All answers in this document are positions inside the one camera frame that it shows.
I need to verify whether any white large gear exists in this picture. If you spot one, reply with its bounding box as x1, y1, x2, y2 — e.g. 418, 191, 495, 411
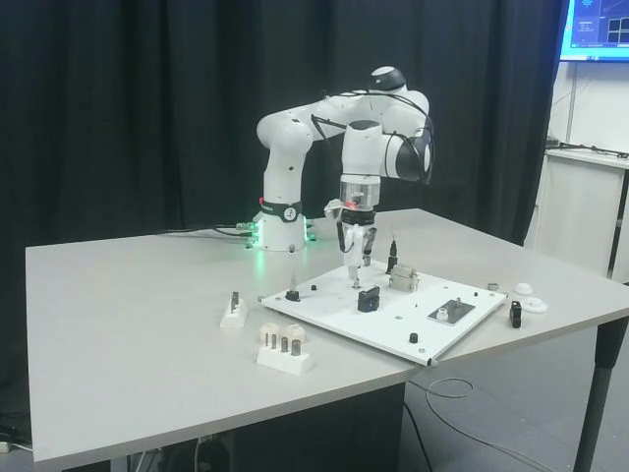
521, 296, 549, 318

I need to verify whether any black curtain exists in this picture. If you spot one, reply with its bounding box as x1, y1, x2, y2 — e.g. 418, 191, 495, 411
0, 0, 572, 443

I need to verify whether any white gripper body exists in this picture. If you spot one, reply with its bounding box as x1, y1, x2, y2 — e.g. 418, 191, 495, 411
342, 224, 368, 269

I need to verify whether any white cabinet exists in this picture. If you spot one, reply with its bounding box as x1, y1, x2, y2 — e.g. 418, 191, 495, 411
532, 145, 629, 285

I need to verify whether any white round peg holder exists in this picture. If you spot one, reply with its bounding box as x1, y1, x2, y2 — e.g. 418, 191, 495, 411
255, 338, 316, 378

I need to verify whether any black D-SUB plug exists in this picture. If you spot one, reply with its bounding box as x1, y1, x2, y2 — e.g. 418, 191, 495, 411
357, 286, 381, 314

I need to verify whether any grey floor cable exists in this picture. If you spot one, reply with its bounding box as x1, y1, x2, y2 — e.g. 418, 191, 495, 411
423, 376, 476, 472

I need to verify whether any black floor cable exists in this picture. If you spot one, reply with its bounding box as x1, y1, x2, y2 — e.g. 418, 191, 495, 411
403, 390, 429, 472

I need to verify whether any black base cable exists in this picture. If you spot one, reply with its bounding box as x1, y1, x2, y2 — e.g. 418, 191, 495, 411
164, 223, 259, 248

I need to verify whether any black under-table cabinet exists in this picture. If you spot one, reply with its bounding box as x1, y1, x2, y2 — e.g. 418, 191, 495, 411
128, 381, 409, 472

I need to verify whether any white task board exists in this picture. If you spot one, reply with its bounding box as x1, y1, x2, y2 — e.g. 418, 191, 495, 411
257, 260, 510, 368

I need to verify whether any black Ethernet plug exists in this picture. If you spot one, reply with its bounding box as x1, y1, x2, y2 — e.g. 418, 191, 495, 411
385, 228, 401, 274

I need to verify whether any dark table leg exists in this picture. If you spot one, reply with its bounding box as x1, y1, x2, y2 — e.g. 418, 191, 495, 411
573, 322, 624, 472

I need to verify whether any blue screen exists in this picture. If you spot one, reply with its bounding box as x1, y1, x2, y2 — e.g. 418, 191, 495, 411
559, 0, 629, 63

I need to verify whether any silver wrist ring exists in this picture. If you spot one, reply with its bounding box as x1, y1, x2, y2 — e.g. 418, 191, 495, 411
339, 174, 382, 208

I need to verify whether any black plug with grey stem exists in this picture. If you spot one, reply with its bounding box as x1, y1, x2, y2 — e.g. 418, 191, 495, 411
284, 269, 303, 303

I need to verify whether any grey metal connector plug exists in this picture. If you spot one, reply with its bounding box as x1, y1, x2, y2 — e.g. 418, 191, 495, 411
387, 265, 420, 293

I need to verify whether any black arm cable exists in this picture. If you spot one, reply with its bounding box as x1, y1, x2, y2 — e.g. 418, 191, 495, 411
310, 88, 375, 145
382, 90, 437, 187

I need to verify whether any white square peg holder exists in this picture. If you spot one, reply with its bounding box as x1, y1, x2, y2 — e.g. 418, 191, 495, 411
219, 302, 248, 330

